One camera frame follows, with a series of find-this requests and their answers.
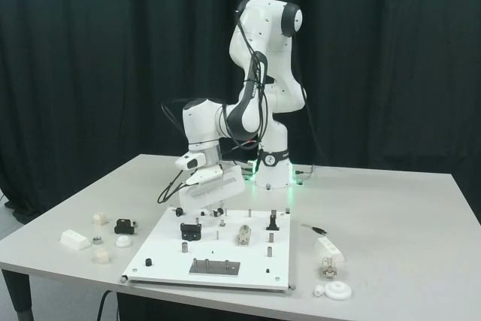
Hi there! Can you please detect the black curtain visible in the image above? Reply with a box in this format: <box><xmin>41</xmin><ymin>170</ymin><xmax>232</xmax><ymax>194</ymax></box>
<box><xmin>0</xmin><ymin>0</ymin><xmax>481</xmax><ymax>221</ymax></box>

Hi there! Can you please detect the white task board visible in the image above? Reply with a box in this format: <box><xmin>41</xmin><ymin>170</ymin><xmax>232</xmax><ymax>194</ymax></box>
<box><xmin>120</xmin><ymin>206</ymin><xmax>298</xmax><ymax>292</ymax></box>

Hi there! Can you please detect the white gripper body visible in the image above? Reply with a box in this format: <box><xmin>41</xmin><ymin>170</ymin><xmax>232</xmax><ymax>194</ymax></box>
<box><xmin>179</xmin><ymin>165</ymin><xmax>247</xmax><ymax>214</ymax></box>

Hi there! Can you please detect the black plug with short cable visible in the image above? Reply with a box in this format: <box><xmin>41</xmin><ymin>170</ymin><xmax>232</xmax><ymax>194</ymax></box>
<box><xmin>300</xmin><ymin>223</ymin><xmax>329</xmax><ymax>235</ymax></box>

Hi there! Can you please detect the dark table leg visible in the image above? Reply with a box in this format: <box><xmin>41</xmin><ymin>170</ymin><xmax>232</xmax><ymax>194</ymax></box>
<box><xmin>0</xmin><ymin>268</ymin><xmax>33</xmax><ymax>321</ymax></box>

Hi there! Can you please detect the flat white mounting plate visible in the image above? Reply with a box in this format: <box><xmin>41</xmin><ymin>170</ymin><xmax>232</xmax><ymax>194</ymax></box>
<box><xmin>186</xmin><ymin>165</ymin><xmax>225</xmax><ymax>187</ymax></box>

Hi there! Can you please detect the black floor cable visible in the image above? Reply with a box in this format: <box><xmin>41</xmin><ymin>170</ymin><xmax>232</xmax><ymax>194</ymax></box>
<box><xmin>98</xmin><ymin>290</ymin><xmax>118</xmax><ymax>321</ymax></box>

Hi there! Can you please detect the black D-SUB plug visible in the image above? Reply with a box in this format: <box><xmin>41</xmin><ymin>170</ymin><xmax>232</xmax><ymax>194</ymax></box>
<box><xmin>113</xmin><ymin>218</ymin><xmax>138</xmax><ymax>235</ymax></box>

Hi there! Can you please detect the white holder with holes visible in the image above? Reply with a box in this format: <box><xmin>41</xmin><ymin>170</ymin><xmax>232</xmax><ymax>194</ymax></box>
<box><xmin>313</xmin><ymin>237</ymin><xmax>346</xmax><ymax>262</ymax></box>
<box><xmin>59</xmin><ymin>229</ymin><xmax>92</xmax><ymax>252</ymax></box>

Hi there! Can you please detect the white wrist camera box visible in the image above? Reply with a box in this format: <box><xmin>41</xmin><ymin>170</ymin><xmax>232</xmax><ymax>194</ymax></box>
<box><xmin>174</xmin><ymin>151</ymin><xmax>206</xmax><ymax>170</ymax></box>

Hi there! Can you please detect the white large gear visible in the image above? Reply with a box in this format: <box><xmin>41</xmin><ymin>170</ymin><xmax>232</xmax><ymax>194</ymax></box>
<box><xmin>324</xmin><ymin>281</ymin><xmax>354</xmax><ymax>301</ymax></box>

